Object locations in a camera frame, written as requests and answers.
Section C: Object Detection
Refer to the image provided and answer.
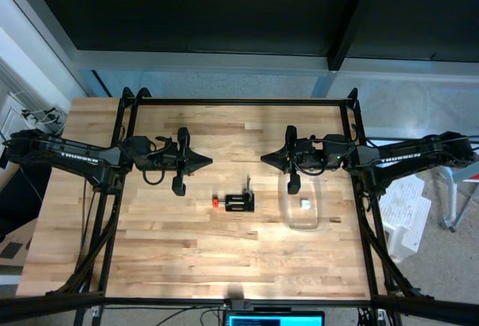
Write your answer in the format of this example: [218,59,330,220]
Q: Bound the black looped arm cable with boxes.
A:
[141,137,168,186]

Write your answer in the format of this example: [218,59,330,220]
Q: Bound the black table-level camera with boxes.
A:
[224,291,251,310]

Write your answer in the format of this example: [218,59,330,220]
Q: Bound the laptop with blue screen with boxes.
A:
[223,310,326,326]

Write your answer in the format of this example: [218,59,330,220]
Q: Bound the grey metal stand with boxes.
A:
[433,161,479,234]

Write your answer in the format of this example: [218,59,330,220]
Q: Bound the brown cardboard box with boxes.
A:
[0,217,38,267]

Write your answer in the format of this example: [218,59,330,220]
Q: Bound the clear plastic tub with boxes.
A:
[278,173,326,233]

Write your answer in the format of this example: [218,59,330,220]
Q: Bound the black aluminium table frame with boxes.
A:
[0,86,479,326]

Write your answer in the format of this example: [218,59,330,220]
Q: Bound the black upright post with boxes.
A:
[327,0,375,72]

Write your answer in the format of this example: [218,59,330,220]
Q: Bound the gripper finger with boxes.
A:
[186,145,213,162]
[186,160,213,176]
[260,144,288,161]
[260,159,288,174]

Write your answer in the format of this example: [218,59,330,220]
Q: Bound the white stepped foam block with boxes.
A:
[377,170,433,264]

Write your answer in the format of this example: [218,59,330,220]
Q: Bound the black vise with orange knob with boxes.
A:
[212,190,256,214]

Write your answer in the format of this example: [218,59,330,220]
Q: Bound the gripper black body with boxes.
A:
[285,125,315,195]
[160,126,192,197]

